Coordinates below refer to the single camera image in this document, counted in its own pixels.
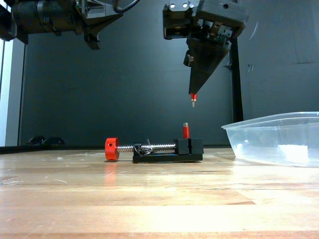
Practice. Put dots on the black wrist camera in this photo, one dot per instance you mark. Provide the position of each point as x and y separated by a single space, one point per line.
175 22

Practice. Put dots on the black vise with red knob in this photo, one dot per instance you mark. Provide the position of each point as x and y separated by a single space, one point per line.
189 149

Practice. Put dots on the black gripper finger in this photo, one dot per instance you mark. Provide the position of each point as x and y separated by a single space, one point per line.
104 21
204 64

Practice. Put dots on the clear plastic tub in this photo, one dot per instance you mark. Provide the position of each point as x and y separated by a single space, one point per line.
261 139

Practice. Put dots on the red RCA socket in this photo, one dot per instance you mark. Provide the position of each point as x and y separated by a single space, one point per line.
186 132

